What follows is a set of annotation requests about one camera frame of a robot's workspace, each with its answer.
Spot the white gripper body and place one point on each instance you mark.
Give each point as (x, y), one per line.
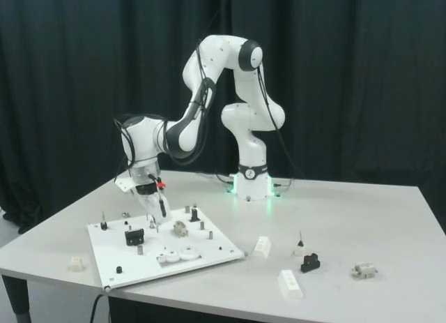
(153, 206)

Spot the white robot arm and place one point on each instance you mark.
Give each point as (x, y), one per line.
(251, 141)

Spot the small white peg holder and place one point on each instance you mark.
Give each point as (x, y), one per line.
(299, 250)

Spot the white small gear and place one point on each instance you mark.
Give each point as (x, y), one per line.
(161, 258)

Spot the white medium gear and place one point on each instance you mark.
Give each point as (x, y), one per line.
(172, 256)

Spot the white large gear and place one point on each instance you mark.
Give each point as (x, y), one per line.
(190, 254)

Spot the white task board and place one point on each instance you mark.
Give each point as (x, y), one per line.
(195, 253)

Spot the black curtain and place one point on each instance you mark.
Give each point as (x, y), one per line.
(69, 75)

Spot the black D-SUB plug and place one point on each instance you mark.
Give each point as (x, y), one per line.
(310, 263)

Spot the black table leg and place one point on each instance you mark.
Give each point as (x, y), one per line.
(14, 298)

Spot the beige metal plug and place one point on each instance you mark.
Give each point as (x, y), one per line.
(363, 270)

